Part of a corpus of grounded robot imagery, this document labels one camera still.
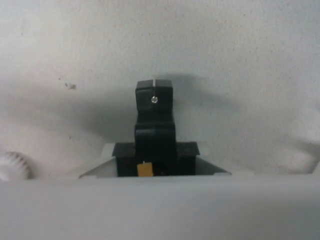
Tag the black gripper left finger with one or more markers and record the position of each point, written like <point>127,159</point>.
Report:
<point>123,160</point>

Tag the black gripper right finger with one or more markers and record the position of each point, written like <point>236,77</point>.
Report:
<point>186,158</point>

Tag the white medium gear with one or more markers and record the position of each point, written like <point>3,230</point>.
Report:
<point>12,166</point>

